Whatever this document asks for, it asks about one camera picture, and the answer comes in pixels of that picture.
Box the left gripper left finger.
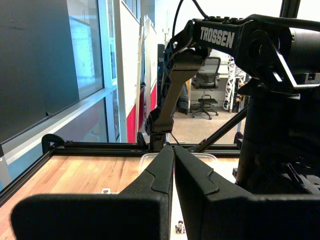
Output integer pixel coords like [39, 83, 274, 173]
[10, 145, 175, 240]

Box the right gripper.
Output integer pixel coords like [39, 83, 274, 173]
[236, 96, 320, 195]

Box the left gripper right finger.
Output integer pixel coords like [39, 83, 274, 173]
[174, 146, 320, 240]

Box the white lattice structure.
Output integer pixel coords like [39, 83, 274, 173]
[223, 56, 251, 112]

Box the small metal fastener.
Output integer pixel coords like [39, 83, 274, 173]
[174, 220, 186, 235]

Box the white task board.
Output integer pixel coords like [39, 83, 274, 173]
[169, 157, 238, 240]

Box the clear plastic tub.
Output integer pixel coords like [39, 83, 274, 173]
[139, 152, 218, 176]

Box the black office chair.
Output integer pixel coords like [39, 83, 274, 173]
[191, 56, 222, 120]

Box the dark hanging coat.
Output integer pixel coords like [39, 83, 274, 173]
[176, 83, 190, 116]

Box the black aluminium frame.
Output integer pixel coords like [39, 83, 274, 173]
[0, 0, 320, 208]

